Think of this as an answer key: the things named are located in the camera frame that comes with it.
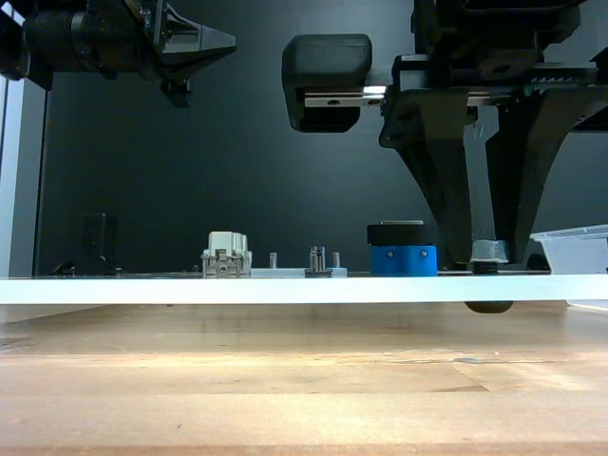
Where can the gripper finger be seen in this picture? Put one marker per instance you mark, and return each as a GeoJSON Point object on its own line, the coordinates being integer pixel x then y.
{"type": "Point", "coordinates": [437, 166]}
{"type": "Point", "coordinates": [522, 166]}
{"type": "Point", "coordinates": [199, 59]}
{"type": "Point", "coordinates": [209, 35]}

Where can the silver M12 hex nut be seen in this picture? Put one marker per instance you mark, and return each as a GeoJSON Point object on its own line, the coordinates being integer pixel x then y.
{"type": "Point", "coordinates": [489, 252]}

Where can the blue and black socket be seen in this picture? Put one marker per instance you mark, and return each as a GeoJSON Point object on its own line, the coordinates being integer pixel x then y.
{"type": "Point", "coordinates": [404, 259]}

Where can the clear plastic tub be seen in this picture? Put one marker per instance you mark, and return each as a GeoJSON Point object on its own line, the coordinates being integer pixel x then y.
{"type": "Point", "coordinates": [579, 247]}

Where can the small metal pin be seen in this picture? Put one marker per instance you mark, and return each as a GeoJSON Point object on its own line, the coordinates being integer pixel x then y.
{"type": "Point", "coordinates": [336, 260]}
{"type": "Point", "coordinates": [272, 260]}

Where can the small metal connector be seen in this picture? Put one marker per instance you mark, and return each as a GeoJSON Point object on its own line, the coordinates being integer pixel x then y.
{"type": "Point", "coordinates": [317, 261]}

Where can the grey connector housing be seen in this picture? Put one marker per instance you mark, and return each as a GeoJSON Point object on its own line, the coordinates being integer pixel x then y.
{"type": "Point", "coordinates": [225, 252]}

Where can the white board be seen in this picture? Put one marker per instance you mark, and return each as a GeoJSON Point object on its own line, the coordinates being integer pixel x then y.
{"type": "Point", "coordinates": [285, 290]}

